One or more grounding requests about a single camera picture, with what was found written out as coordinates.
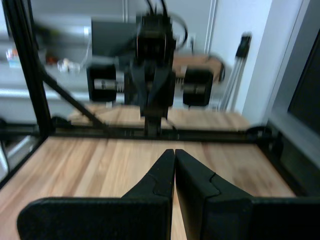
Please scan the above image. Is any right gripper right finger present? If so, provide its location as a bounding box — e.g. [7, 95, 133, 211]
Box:
[175, 149, 320, 240]

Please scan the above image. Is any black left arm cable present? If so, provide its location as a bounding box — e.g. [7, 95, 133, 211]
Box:
[146, 0, 189, 52]

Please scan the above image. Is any dark computer monitor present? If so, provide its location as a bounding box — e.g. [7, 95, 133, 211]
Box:
[91, 19, 141, 65]

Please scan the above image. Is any black metal frame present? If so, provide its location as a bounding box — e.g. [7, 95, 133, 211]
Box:
[0, 0, 320, 198]

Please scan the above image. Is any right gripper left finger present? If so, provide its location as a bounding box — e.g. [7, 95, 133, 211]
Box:
[16, 149, 175, 240]

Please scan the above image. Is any wooden desk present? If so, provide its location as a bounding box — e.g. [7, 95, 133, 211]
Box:
[172, 53, 226, 83]

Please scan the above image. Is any silver tripod black head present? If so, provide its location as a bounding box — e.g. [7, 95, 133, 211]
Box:
[223, 31, 253, 111]

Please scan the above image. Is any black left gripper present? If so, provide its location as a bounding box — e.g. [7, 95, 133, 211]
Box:
[86, 64, 215, 117]

